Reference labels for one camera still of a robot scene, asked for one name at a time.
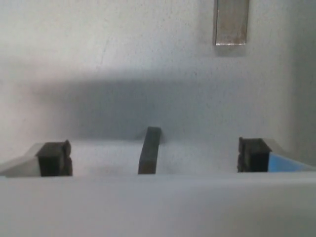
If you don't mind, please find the metal round peg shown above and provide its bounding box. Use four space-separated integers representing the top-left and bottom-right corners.
137 126 162 175

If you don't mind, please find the white task board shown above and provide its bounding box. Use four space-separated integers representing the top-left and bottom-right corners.
0 0 316 177

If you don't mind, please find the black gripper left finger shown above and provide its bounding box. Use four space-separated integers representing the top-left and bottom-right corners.
0 139 74 177

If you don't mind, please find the metal square peg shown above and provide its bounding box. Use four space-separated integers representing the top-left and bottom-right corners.
212 0 249 46

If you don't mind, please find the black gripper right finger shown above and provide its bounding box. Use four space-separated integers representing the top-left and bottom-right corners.
237 137 316 173

